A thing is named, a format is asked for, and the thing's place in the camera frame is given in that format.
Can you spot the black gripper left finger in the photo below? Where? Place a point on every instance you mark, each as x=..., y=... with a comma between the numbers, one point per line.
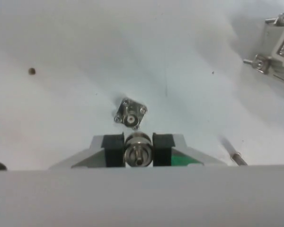
x=112, y=151

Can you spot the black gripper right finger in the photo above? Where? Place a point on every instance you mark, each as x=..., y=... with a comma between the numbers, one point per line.
x=162, y=151

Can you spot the metal BNC plug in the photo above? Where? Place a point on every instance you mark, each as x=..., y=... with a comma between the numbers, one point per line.
x=138, y=151

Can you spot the thin metal rod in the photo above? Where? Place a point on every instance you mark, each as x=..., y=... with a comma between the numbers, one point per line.
x=234, y=154

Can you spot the white task board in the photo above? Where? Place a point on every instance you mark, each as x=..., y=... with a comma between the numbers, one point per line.
x=137, y=71

